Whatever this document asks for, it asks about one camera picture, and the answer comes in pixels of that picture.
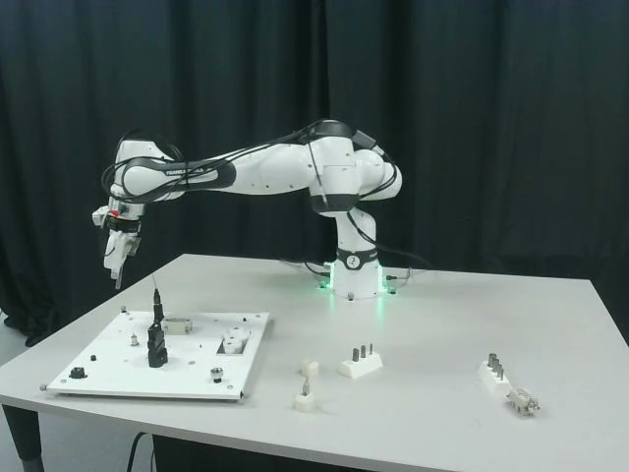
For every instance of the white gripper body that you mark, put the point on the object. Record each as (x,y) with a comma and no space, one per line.
(120,248)

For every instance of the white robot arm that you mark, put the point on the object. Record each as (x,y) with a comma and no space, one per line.
(275,169)

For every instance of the white square peg holder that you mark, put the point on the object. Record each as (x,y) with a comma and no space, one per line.
(361,368)

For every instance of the white round peg holder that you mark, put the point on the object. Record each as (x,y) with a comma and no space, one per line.
(494,381)

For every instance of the black D-SUB plug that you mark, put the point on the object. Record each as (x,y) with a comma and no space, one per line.
(157,346)

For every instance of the white task board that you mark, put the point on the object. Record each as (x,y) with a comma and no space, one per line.
(123,366)

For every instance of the white small gear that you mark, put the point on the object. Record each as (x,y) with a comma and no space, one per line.
(228,347)

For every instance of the white large gear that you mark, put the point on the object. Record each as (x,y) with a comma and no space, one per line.
(238,336)

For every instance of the metal BNC plug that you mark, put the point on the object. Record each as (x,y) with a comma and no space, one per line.
(216,374)

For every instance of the black table leg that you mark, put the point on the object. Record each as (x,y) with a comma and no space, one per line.
(22,437)

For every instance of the small white holder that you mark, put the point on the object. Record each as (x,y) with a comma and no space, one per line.
(303,402)
(309,367)

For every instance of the small metal bolt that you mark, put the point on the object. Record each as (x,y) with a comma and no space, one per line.
(307,387)

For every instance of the black curtain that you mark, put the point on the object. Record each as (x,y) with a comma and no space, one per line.
(491,123)

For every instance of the grey metal connector plug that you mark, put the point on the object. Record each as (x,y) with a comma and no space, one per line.
(524,398)

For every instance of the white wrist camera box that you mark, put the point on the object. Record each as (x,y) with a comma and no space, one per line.
(100,217)

